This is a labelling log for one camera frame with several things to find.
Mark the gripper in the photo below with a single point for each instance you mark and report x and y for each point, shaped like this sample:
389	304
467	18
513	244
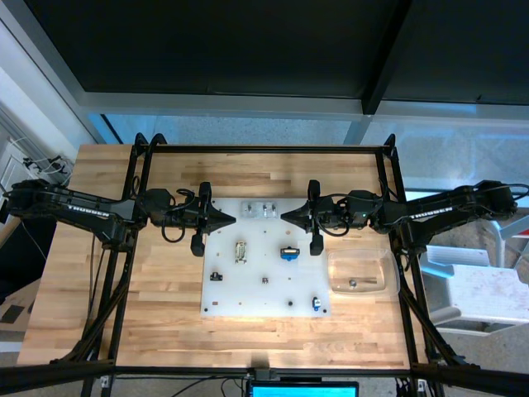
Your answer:
194	215
332	215

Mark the beige connector housing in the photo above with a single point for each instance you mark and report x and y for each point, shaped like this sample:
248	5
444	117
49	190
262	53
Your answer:
241	252

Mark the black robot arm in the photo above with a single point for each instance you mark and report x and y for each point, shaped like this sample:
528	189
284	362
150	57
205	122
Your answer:
89	211
430	215

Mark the blue and black socket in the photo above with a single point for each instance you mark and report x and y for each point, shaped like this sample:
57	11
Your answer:
289	253

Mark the small blue plug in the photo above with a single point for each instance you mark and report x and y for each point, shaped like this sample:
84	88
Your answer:
316	303

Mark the black metal frame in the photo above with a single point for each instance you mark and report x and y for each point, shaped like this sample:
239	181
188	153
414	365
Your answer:
264	147

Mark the brown cardboard box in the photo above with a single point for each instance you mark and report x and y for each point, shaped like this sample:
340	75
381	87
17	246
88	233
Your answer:
20	297

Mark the black fixed camera box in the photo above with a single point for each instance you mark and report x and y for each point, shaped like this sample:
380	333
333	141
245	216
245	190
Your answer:
264	374

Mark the screen with blue edge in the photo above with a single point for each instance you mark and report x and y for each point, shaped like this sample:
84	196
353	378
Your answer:
301	390

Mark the small black connector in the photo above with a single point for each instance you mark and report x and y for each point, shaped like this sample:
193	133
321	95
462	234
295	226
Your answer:
215	276

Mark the clear plastic tub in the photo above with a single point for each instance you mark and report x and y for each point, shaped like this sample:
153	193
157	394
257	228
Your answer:
363	269

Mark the white board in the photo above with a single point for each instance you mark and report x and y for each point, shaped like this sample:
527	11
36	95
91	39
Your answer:
248	289

